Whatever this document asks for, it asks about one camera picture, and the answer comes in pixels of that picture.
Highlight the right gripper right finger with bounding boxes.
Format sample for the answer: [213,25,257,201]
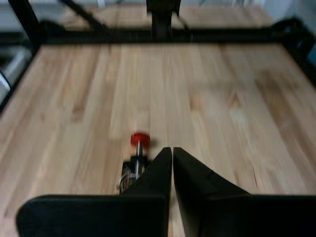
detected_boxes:
[173,147,316,237]

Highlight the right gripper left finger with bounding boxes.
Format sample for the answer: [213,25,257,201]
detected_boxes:
[15,147,173,237]

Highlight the black clamp with red knob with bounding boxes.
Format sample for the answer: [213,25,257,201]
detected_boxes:
[118,132,158,197]

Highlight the black aluminium frame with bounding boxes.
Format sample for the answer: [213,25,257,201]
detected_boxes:
[0,0,316,117]

